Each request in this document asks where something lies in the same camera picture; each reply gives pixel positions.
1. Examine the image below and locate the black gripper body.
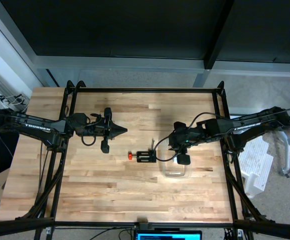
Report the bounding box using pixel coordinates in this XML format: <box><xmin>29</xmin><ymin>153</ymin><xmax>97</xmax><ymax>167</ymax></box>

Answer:
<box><xmin>92</xmin><ymin>107</ymin><xmax>113</xmax><ymax>154</ymax></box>
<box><xmin>173</xmin><ymin>121</ymin><xmax>206</xmax><ymax>166</ymax></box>

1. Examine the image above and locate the clear plastic container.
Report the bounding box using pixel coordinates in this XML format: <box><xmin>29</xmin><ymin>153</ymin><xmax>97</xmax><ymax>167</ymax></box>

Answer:
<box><xmin>158</xmin><ymin>136</ymin><xmax>192</xmax><ymax>180</ymax></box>

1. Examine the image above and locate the black vise with orange knob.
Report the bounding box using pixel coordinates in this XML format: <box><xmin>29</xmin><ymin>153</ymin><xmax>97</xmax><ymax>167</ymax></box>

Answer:
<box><xmin>127</xmin><ymin>149</ymin><xmax>158</xmax><ymax>164</ymax></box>

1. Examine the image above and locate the blue laptop screen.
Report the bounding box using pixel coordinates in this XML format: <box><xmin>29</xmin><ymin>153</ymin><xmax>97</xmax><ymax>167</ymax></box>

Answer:
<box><xmin>134</xmin><ymin>230</ymin><xmax>203</xmax><ymax>240</ymax></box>

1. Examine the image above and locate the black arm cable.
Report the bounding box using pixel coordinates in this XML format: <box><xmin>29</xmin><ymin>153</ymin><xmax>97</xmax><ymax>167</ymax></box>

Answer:
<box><xmin>153</xmin><ymin>112</ymin><xmax>230</xmax><ymax>162</ymax></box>
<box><xmin>80</xmin><ymin>132</ymin><xmax>97</xmax><ymax>147</ymax></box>

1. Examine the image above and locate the black low camera mount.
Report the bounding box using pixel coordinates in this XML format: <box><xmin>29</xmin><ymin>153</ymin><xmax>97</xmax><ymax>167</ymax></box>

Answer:
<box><xmin>134</xmin><ymin>217</ymin><xmax>153</xmax><ymax>230</ymax></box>

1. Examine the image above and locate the white and black cable bundle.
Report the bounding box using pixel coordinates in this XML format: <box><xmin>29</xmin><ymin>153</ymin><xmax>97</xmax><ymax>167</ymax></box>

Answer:
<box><xmin>0</xmin><ymin>92</ymin><xmax>28</xmax><ymax>107</ymax></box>

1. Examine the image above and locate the grey metal chair frame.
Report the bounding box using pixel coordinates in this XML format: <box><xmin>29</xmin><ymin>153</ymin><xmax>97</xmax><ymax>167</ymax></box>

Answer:
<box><xmin>274</xmin><ymin>129</ymin><xmax>290</xmax><ymax>179</ymax></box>

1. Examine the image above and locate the black floor cable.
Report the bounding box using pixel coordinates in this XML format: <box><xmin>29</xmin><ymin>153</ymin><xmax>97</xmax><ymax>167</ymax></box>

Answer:
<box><xmin>117</xmin><ymin>227</ymin><xmax>136</xmax><ymax>240</ymax></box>

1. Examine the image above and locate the black aluminium frame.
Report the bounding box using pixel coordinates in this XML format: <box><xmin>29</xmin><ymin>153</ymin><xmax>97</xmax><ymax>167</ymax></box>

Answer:
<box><xmin>0</xmin><ymin>79</ymin><xmax>290</xmax><ymax>240</ymax></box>

